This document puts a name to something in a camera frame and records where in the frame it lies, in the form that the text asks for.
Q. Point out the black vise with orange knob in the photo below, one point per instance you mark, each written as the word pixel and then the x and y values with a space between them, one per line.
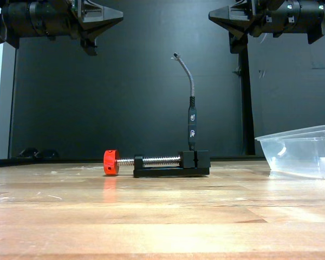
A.
pixel 195 161

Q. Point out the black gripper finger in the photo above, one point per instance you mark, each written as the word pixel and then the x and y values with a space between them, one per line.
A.
pixel 92 16
pixel 233 16

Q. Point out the black aluminium frame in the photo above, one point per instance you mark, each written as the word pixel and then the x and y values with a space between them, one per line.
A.
pixel 70 162

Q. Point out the clear plastic tub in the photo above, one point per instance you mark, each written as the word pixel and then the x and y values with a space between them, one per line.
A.
pixel 292 151

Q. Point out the black vertical pillar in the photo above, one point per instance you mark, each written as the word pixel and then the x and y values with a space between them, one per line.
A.
pixel 247 108

